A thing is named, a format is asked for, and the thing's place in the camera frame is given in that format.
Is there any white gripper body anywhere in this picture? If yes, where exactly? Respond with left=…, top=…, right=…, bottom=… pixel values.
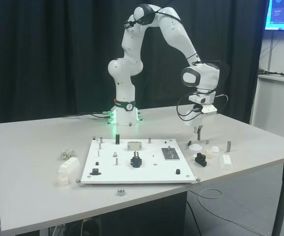
left=184, top=109, right=216, bottom=128

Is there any white peg holder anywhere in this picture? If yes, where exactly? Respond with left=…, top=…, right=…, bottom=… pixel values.
left=58, top=157, right=81, bottom=177
left=219, top=154, right=234, bottom=171

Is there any flat white mounting plate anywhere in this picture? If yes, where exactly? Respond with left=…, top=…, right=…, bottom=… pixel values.
left=201, top=104, right=218, bottom=115

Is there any black D-SUB plug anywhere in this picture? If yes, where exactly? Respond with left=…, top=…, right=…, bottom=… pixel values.
left=194, top=152, right=208, bottom=167

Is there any white task board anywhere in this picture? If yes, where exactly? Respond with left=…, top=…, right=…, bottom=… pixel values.
left=78, top=137, right=199, bottom=185

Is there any white cabinet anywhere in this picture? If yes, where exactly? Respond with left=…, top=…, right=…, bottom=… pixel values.
left=251, top=73, right=284, bottom=143

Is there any black table leg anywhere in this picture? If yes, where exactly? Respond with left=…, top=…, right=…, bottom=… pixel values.
left=271, top=163, right=284, bottom=236

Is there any black box under table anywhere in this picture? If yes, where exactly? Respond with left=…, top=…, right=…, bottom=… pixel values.
left=49, top=188, right=189, bottom=236

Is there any beige waterproof plug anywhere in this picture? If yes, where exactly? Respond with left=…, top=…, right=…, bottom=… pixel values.
left=59, top=149, right=76, bottom=161

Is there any blue screen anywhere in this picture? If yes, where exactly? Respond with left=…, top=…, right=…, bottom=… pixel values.
left=264, top=0, right=284, bottom=31

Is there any black curtain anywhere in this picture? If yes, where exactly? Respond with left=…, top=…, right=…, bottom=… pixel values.
left=0, top=0, right=265, bottom=128

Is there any small white camera box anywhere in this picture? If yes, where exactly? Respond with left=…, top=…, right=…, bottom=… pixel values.
left=188, top=92, right=216, bottom=104

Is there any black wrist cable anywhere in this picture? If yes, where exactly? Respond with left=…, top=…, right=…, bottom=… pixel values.
left=176, top=60, right=230, bottom=121

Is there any grey floor cable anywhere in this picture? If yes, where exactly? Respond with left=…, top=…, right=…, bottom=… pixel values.
left=197, top=188, right=275, bottom=236

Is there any black floor cable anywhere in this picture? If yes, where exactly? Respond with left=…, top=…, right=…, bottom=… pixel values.
left=188, top=201, right=207, bottom=236

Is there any black base cable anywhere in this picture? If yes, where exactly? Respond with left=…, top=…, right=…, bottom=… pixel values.
left=67, top=111, right=113, bottom=119

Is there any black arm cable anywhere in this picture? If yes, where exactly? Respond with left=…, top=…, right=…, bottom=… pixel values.
left=123, top=4, right=182, bottom=29

